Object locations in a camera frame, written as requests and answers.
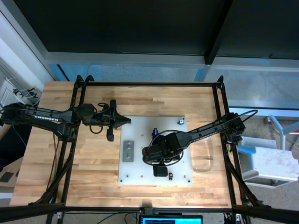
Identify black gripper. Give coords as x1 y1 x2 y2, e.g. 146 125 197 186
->
141 139 185 179
92 99 132 142

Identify black aluminium frame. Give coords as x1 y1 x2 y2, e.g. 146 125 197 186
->
0 74 299 224

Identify laptop screen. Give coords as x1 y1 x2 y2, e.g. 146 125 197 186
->
139 214 203 224

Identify grey metal plate with pegs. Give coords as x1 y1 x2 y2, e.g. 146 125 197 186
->
122 140 135 163

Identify cardboard box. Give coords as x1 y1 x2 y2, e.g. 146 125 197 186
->
0 156 24 187

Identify white step stool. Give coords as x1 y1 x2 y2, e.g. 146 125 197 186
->
235 115 299 190

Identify tangled cables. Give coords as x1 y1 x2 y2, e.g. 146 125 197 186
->
11 86 40 100

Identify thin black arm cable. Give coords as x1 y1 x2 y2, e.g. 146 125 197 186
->
228 109 259 123

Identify white plastic board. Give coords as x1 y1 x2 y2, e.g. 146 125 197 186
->
118 115 193 187

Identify clear plastic tub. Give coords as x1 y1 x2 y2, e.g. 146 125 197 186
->
189 132 215 174

